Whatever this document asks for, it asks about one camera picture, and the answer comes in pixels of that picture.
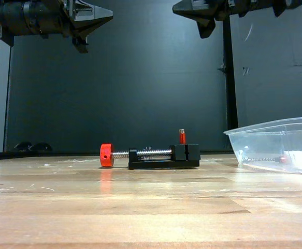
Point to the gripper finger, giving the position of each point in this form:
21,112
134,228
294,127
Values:
197,16
91,24
101,11
185,7

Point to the red RCA connector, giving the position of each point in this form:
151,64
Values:
182,137

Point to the clear plastic container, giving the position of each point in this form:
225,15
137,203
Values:
259,145

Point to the black clamp with red knob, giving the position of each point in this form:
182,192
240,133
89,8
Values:
187,155

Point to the black metal frame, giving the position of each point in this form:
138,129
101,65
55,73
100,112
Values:
230,103

